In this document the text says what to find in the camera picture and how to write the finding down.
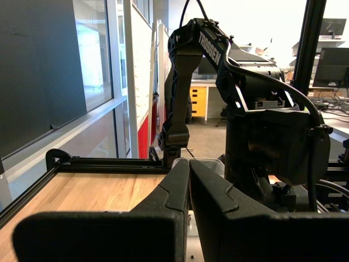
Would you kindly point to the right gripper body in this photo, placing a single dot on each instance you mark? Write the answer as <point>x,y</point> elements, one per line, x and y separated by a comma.
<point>286,147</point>

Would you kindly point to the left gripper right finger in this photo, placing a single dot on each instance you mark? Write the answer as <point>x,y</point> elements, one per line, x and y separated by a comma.
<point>272,237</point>

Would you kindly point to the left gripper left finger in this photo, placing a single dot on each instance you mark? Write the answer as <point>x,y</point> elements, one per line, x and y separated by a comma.
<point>109,237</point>

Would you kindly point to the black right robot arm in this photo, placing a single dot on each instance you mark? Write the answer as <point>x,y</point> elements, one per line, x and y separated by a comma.
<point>180,95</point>

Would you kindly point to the white taskboard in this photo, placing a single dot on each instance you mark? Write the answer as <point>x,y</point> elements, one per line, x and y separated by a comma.
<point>194,245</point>

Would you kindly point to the clear plastic tub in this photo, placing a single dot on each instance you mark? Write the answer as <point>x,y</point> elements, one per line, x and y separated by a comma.
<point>210,163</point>

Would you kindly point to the large black monitor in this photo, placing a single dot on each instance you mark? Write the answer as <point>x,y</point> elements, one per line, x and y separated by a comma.
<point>332,68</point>

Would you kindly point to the yellow drawer cabinet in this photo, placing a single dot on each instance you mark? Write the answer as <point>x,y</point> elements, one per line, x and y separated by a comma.
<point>198,101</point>

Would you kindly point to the black desk monitor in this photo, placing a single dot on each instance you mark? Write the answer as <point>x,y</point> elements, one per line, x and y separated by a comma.
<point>205,68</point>

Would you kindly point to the small black shelf monitor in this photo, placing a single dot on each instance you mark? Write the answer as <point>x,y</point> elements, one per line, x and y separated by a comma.
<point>334,26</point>

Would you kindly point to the white partition panel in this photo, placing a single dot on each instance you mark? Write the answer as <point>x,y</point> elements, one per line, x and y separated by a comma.
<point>140,68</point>

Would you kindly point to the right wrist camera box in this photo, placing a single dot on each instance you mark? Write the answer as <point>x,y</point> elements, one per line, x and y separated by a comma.
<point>285,200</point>

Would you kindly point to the black aluminium frame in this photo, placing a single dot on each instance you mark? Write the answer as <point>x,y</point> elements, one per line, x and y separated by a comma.
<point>109,163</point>

